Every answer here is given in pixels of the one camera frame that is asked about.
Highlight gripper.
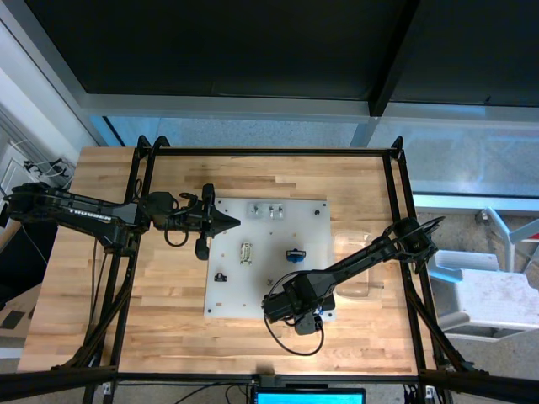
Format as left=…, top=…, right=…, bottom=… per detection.
left=290, top=294, right=336, bottom=337
left=174, top=183, right=242, bottom=261

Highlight white board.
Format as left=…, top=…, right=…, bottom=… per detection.
left=203, top=196, right=339, bottom=322

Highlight clear plastic tub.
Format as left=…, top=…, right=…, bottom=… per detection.
left=334, top=229, right=382, bottom=300

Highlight blue laptop screen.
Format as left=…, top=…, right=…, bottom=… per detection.
left=251, top=386, right=366, bottom=404

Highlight white plastic stool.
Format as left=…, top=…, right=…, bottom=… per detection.
left=429, top=248, right=539, bottom=343

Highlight arm cable loop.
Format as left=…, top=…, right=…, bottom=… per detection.
left=163, top=226, right=189, bottom=248
left=264, top=315, right=326, bottom=357

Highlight small black camera block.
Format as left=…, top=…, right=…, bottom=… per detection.
left=252, top=366, right=282, bottom=389

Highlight tangled black white cables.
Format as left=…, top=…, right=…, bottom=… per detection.
left=20, top=156, right=72, bottom=180

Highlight white metal chair frame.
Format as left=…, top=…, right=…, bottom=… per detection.
left=475, top=205, right=539, bottom=274

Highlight black metal frame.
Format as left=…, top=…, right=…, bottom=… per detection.
left=0, top=134, right=539, bottom=404

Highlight black vertical post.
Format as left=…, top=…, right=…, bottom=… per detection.
left=368, top=0, right=422, bottom=118

